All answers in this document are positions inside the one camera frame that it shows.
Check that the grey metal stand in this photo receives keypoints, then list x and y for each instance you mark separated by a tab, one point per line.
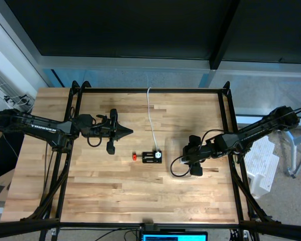
292	153

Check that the clear plastic tub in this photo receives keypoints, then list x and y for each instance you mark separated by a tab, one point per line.
168	148

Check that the black metal frame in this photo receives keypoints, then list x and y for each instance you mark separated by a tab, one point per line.
20	227

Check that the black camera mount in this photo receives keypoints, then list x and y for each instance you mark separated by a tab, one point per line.
150	226

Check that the laptop with blue screen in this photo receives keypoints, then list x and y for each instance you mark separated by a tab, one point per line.
173	237

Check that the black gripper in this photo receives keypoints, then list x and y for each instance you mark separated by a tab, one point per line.
197	153
108	130

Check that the brown cardboard box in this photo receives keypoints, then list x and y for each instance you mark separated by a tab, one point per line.
1	178

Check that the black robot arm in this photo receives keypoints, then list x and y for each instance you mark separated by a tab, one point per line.
256	131
42	128

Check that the white foam block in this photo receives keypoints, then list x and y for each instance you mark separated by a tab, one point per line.
261	160

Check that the black clamp with red knob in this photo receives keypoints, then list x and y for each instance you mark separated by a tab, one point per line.
148	157

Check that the white power receptacle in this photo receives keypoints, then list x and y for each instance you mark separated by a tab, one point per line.
158	154

